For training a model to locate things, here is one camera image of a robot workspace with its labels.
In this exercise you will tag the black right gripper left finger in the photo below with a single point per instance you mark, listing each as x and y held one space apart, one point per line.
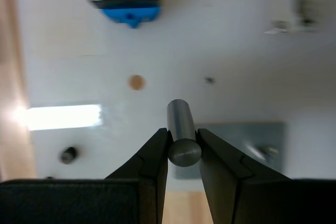
152 171

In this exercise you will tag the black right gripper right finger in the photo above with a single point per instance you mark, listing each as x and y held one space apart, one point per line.
220 171

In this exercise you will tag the large steel cylinder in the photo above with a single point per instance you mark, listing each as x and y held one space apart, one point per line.
182 129

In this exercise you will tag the grey metal block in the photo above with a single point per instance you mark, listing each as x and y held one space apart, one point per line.
231 134

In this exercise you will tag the small dark screw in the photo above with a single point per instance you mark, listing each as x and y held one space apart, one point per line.
50 177

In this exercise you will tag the white board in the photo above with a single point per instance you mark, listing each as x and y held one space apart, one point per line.
183 51

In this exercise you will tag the cream connector housing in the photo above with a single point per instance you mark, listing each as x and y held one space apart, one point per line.
302 3

